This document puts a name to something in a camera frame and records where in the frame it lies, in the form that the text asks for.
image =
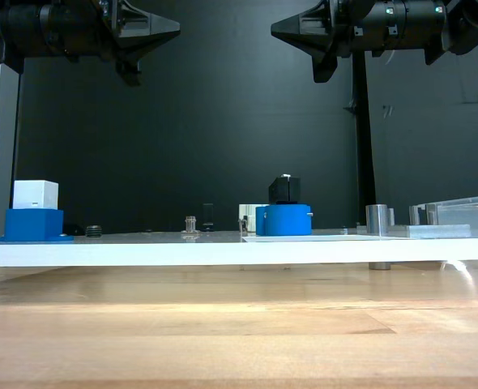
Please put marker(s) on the blue round connector mount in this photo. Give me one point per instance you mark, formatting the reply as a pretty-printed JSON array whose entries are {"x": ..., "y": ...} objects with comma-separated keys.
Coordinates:
[{"x": 283, "y": 221}]

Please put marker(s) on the white cube block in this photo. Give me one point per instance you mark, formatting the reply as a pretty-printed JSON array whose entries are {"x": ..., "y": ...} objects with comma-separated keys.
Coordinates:
[{"x": 34, "y": 194}]

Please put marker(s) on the blue square socket base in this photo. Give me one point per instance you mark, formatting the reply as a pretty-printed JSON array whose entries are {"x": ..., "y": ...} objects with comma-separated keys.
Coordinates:
[{"x": 34, "y": 225}]

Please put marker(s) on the thin gray metal pin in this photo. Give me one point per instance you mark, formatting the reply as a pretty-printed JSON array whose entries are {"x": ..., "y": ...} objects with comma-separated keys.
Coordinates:
[{"x": 391, "y": 216}]

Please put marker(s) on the gray metal peg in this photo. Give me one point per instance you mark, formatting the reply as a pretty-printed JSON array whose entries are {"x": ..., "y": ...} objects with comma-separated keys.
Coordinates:
[
  {"x": 414, "y": 215},
  {"x": 431, "y": 215}
]

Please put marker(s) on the white board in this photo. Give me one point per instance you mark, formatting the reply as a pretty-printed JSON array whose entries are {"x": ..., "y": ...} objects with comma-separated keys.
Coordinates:
[{"x": 182, "y": 253}]

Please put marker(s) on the clear plastic connector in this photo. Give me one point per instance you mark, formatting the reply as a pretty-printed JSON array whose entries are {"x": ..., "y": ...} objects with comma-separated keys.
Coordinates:
[{"x": 190, "y": 227}]

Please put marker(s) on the black D-sub connector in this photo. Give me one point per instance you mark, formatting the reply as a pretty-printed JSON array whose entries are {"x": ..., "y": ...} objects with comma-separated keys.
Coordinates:
[{"x": 284, "y": 189}]

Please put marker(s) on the white connector housing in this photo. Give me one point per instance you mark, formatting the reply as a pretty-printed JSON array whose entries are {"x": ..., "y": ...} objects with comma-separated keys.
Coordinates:
[{"x": 248, "y": 212}]

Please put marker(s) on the small black upright plug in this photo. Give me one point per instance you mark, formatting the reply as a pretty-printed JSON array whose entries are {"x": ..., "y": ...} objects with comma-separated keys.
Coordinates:
[{"x": 208, "y": 216}]

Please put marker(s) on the clear plastic tub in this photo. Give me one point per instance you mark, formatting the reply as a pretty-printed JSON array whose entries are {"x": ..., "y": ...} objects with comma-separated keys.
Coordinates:
[{"x": 466, "y": 210}]

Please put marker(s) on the silver 16mm metal cylinder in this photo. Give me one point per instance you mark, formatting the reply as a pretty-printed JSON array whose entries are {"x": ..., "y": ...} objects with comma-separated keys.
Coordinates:
[{"x": 376, "y": 221}]

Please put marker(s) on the black knurled set screw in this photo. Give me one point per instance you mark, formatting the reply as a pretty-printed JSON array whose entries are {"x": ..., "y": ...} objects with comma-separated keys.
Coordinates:
[{"x": 94, "y": 231}]

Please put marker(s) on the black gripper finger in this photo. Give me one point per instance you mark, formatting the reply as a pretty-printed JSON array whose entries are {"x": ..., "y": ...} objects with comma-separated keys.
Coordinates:
[
  {"x": 324, "y": 67},
  {"x": 131, "y": 69},
  {"x": 312, "y": 30},
  {"x": 154, "y": 30}
]

